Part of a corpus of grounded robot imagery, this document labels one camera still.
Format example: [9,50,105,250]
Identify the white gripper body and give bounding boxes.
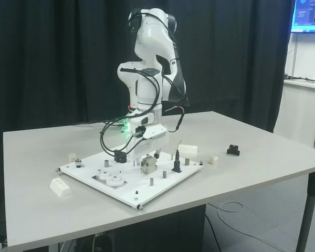
[125,130,170,160]

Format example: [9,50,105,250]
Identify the black Ethernet plug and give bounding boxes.
[114,149,128,163]

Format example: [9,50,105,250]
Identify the black USB plug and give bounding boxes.
[172,140,184,174]

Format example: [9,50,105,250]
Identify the white task board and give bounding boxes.
[57,145,205,211]

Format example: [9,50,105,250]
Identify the white wedge holder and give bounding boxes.
[177,144,198,156]

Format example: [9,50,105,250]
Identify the white large gear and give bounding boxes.
[106,176,123,188]

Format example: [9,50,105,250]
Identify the black D-SUB plug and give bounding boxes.
[226,143,241,155]

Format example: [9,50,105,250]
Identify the long white holder with holes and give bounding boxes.
[49,177,74,197]

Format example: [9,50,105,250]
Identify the black curtain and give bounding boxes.
[0,0,296,136]

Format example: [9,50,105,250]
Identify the white cabinet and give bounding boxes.
[274,78,315,152]

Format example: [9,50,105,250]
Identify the grey table leg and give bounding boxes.
[296,167,315,252]

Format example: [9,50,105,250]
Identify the blue screen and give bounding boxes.
[289,0,315,34]

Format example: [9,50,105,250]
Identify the black looped cable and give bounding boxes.
[102,118,149,154]
[99,115,148,156]

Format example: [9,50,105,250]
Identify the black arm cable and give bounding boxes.
[128,12,191,112]

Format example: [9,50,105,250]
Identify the grey floor cable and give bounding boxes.
[216,200,307,252]

